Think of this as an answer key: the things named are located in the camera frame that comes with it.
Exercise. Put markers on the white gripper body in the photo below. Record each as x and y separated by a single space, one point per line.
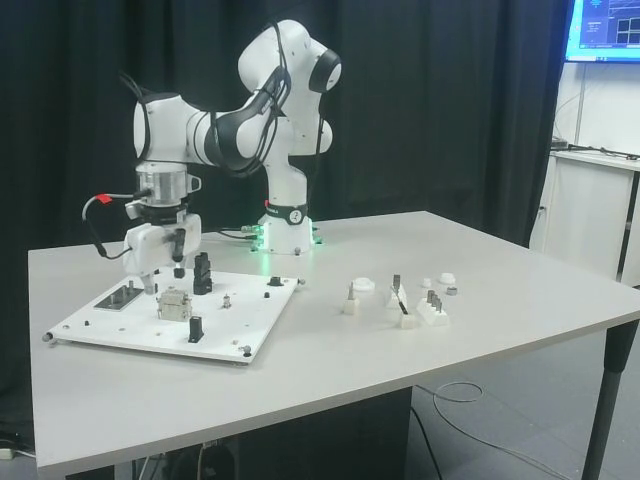
150 247

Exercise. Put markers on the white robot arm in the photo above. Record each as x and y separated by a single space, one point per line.
165 130

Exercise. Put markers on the metal bolt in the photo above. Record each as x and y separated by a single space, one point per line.
452 290

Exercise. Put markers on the black D-SUB plug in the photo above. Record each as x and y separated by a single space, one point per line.
202 275

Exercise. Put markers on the white task board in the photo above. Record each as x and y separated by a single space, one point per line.
150 340

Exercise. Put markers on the metal BNC plug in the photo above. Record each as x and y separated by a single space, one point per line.
227 301

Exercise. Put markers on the small black upright plug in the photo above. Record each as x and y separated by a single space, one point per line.
195 330

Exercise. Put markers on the small white holder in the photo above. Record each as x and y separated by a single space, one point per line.
350 306
409 321

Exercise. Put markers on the white large gear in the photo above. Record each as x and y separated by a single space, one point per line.
366 286

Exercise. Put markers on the white square peg holder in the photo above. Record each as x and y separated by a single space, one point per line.
395 299

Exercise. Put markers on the thick metal square peg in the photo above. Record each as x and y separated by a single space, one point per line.
397 283

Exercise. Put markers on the white power strip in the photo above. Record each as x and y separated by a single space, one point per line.
7 453

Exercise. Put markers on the white small gear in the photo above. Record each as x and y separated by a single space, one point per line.
426 283

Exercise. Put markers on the white round peg holder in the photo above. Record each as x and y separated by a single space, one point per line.
435 316

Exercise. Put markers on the white medium gear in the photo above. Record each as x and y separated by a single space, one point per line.
446 278

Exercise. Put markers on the black curtain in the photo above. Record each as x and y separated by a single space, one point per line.
450 100

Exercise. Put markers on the white cabinet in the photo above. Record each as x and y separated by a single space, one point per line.
590 215

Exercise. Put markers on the black table leg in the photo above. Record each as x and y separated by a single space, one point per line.
612 390

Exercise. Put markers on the blue screen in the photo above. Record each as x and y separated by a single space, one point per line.
605 30

